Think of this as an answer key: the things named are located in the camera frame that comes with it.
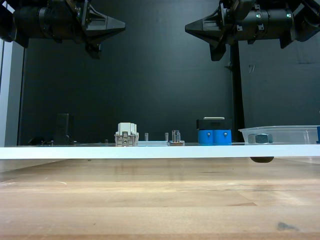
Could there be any black rubber foot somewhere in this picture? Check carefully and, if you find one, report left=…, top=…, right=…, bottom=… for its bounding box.
left=249, top=156, right=275, bottom=164

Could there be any blue mount with black cap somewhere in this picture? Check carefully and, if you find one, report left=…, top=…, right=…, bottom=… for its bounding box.
left=196, top=116, right=233, bottom=145

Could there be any black wall post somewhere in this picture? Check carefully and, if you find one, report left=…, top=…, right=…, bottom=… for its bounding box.
left=230, top=43, right=246, bottom=129

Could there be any clear plastic tub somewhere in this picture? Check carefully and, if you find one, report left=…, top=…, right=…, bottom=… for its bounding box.
left=237, top=124, right=318, bottom=145

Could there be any white board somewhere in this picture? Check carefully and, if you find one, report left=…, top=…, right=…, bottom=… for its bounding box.
left=0, top=145, right=320, bottom=160

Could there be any silver metal clamp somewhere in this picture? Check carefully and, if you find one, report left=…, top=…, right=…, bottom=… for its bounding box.
left=166, top=129, right=186, bottom=147

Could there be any grey connector housing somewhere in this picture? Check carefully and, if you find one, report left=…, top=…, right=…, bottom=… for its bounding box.
left=114, top=122, right=140, bottom=148

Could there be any silver hex nut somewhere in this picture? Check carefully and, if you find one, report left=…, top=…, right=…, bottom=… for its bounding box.
left=247, top=133, right=274, bottom=145

